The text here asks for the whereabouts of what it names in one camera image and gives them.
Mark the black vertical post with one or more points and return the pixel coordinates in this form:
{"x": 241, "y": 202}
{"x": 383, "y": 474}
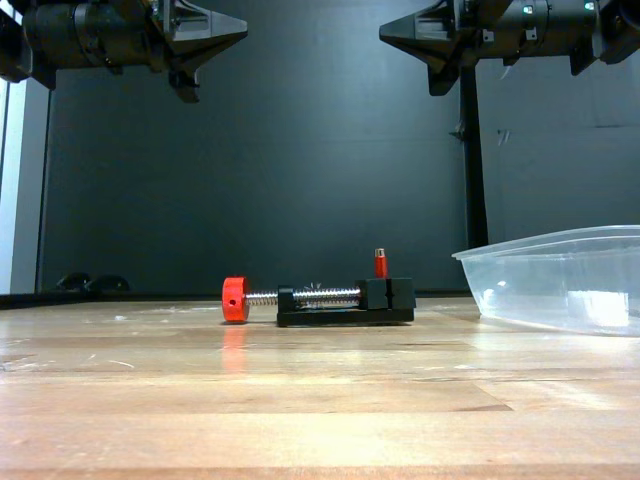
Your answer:
{"x": 472, "y": 150}

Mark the black vise with red knob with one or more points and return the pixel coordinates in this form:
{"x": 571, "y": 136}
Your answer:
{"x": 390, "y": 300}

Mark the clear plastic tub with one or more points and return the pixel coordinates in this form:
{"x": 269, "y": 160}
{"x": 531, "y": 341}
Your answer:
{"x": 525, "y": 280}

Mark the small white square piece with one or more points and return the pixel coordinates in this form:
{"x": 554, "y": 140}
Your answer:
{"x": 600, "y": 307}

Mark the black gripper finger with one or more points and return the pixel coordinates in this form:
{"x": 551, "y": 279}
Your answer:
{"x": 210, "y": 25}
{"x": 197, "y": 52}
{"x": 430, "y": 27}
{"x": 437, "y": 52}

